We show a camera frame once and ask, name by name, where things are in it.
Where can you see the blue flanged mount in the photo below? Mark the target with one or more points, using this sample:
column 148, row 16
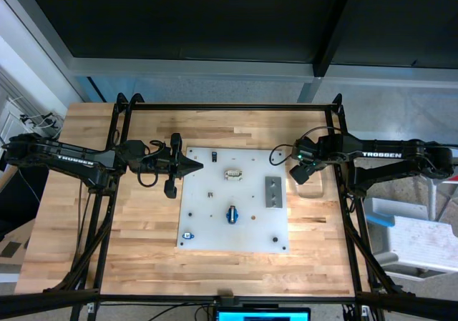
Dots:
column 187, row 235

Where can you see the cardboard box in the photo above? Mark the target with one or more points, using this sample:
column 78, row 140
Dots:
column 18, row 238

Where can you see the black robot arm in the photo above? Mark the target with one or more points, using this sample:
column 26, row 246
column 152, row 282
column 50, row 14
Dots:
column 71, row 156
column 381, row 154

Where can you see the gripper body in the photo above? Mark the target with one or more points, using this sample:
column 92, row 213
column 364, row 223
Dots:
column 308, row 148
column 173, row 185

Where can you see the white board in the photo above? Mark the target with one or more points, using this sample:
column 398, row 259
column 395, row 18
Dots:
column 200, row 228

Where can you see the white step stool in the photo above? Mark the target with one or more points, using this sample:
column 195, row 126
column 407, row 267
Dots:
column 422, row 238

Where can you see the blue round mount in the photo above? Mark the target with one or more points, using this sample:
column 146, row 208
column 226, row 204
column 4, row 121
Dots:
column 227, row 216

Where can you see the clear plastic tub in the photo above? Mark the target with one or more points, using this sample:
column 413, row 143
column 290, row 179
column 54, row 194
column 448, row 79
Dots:
column 311, row 190

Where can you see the D-sub connector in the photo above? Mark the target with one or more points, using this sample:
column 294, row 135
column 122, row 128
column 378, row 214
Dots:
column 233, row 175

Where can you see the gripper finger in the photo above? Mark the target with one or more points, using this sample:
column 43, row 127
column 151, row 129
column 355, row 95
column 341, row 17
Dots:
column 186, row 170
column 187, row 161

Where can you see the grey aluminium window frame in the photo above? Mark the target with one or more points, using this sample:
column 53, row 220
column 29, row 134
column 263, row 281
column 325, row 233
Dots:
column 179, row 67

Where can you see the screen with blue edge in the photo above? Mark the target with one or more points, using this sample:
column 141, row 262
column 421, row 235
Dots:
column 263, row 315

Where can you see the grey slotted block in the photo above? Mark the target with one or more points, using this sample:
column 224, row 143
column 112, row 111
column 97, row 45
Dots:
column 273, row 191

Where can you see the black table-level camera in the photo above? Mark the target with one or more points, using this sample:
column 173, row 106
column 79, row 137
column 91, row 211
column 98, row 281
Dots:
column 225, row 297

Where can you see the black aluminium frame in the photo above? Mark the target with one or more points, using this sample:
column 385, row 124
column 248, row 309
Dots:
column 229, row 106

